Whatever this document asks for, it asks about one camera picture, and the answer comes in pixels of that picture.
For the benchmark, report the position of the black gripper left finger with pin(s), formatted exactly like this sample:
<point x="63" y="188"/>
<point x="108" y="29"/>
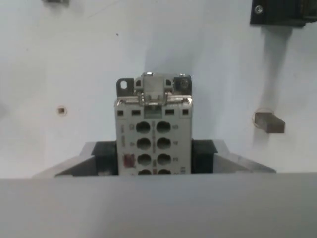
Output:
<point x="104" y="158"/>

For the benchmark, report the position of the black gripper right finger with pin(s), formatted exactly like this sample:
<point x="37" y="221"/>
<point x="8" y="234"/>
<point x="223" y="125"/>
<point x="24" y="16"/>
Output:
<point x="203" y="156"/>

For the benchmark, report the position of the grey waterproof plug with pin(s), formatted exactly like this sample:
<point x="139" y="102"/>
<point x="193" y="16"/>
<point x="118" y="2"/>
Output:
<point x="152" y="134"/>

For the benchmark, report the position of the metal square peg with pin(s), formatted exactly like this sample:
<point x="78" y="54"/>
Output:
<point x="268" y="122"/>

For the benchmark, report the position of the white task board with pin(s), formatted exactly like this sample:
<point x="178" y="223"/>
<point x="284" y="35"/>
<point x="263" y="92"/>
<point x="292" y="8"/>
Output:
<point x="74" y="62"/>

